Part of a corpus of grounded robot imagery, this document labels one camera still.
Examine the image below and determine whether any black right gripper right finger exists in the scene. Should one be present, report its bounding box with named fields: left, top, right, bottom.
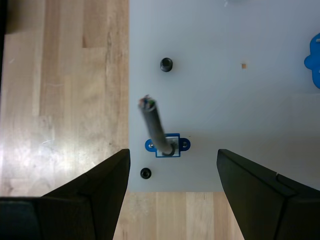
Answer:
left=216, top=148, right=320, bottom=240

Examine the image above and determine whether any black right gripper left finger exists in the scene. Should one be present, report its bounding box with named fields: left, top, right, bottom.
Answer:
left=0, top=148, right=131, bottom=240

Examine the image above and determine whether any rj45 connector with grey cable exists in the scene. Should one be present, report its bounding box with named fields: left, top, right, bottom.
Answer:
left=137, top=94, right=177, bottom=157

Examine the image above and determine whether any blue connector housing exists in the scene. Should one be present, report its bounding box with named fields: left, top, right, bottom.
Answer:
left=303, top=33, right=320, bottom=90

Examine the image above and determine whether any black socket head screw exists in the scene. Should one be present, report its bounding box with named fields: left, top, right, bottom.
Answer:
left=159, top=57, right=174, bottom=73
left=139, top=167, right=153, bottom=180

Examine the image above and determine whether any white plastic board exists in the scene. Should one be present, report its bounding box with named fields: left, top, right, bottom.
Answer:
left=128, top=0, right=320, bottom=193

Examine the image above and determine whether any blue rj45 socket mount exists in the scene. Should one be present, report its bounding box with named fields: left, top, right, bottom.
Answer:
left=144, top=133, right=191, bottom=159

